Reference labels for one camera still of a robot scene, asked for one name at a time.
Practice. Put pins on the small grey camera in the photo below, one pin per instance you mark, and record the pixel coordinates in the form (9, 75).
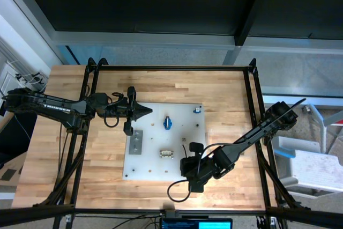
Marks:
(169, 211)

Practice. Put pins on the white power strip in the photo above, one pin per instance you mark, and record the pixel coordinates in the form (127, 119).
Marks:
(29, 78)

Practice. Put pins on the white board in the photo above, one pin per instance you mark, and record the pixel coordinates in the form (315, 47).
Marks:
(154, 163)

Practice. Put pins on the laptop screen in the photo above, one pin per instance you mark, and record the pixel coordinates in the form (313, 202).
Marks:
(195, 224)

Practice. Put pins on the grey metal plate with pegs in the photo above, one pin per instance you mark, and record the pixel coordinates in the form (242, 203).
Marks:
(135, 143)

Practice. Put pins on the black metal frame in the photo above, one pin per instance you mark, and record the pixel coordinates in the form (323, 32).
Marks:
(171, 68)

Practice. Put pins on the beige connector housing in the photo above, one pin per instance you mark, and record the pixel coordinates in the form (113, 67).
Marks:
(166, 154)

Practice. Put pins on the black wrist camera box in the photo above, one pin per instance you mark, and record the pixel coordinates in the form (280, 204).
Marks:
(187, 167)

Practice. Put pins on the white step stool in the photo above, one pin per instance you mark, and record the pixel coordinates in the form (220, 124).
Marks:
(313, 167)

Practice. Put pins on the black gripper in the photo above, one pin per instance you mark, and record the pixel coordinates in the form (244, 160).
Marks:
(206, 170)
(118, 111)

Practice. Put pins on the blue clamp with silver bar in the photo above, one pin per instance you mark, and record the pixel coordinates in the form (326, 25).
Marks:
(167, 123)

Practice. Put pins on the small blue white socket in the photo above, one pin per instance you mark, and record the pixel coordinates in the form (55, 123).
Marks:
(197, 110)

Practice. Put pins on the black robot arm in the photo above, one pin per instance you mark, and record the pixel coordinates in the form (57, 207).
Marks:
(56, 108)
(252, 133)

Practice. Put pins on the clear plastic tub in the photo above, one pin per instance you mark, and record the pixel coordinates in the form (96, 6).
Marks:
(219, 137)

